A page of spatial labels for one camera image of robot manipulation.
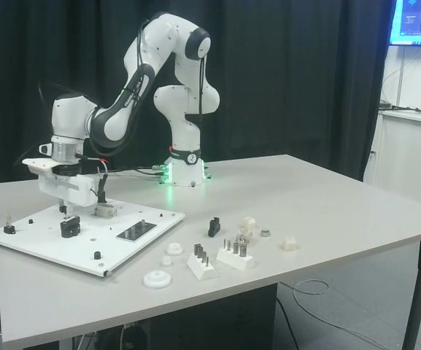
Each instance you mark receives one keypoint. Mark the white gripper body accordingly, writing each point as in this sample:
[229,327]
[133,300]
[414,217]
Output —
[68,189]

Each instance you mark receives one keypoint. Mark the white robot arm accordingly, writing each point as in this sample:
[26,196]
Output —
[184,138]

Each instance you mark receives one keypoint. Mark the thin black rod red tag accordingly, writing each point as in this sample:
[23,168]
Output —
[103,184]

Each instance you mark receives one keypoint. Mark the flat white mounting plate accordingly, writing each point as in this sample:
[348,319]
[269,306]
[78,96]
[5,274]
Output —
[38,165]

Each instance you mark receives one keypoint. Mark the white task board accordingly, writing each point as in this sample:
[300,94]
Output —
[49,248]

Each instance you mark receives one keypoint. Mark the small white box dark window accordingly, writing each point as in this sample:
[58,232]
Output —
[46,149]

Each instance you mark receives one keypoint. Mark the clear Ethernet plug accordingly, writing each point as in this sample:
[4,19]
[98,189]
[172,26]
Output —
[8,218]

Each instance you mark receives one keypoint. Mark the white small gear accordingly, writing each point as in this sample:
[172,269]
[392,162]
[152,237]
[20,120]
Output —
[167,261]

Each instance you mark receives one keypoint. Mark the white medium gear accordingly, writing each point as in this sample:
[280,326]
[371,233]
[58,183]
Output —
[173,249]

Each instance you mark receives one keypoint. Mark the white large gear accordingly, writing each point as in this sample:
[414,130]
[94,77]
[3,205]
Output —
[157,281]

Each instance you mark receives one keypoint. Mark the large metal square peg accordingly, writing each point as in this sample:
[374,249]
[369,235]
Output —
[197,250]

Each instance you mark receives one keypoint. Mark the medium metal square peg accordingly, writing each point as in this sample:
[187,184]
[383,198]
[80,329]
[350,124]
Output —
[203,254]

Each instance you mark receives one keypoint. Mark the black curtain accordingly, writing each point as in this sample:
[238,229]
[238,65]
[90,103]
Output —
[31,54]

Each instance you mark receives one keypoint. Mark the black D-SUB plug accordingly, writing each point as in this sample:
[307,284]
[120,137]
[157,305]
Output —
[214,226]

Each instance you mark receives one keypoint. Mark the white square peg holder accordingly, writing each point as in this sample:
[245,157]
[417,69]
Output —
[202,271]

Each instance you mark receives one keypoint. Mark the thick metal round peg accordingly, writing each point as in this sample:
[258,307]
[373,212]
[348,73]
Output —
[236,248]
[243,250]

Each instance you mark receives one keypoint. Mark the white round peg holder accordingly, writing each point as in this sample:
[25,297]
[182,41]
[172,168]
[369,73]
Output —
[235,260]

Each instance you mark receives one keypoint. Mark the small grey metal plug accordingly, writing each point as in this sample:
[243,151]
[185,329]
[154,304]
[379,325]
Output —
[242,237]

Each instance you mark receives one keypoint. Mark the small white plug holder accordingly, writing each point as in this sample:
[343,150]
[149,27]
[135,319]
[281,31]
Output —
[250,223]

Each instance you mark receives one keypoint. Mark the round metal bolt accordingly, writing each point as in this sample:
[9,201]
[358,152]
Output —
[265,232]

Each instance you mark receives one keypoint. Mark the white cube holder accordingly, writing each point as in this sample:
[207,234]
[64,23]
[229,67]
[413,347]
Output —
[289,243]

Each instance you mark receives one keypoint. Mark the white cabinet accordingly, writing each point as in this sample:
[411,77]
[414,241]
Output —
[403,156]

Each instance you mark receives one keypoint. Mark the blue screen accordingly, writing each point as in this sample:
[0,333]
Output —
[418,22]

